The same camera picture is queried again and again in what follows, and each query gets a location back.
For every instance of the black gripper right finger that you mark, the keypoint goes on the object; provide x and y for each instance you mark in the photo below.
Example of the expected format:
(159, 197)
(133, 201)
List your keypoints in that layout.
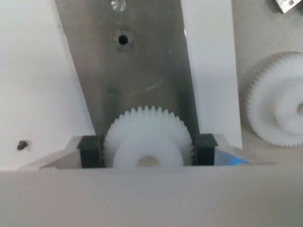
(204, 151)

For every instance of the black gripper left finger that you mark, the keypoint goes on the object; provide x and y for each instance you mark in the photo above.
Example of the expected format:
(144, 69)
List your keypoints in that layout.
(91, 151)

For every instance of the white medium gear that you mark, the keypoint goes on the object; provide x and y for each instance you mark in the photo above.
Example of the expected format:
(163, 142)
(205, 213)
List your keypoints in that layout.
(146, 139)

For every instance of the white large gear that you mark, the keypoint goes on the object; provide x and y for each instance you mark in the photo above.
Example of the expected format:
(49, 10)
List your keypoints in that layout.
(277, 99)

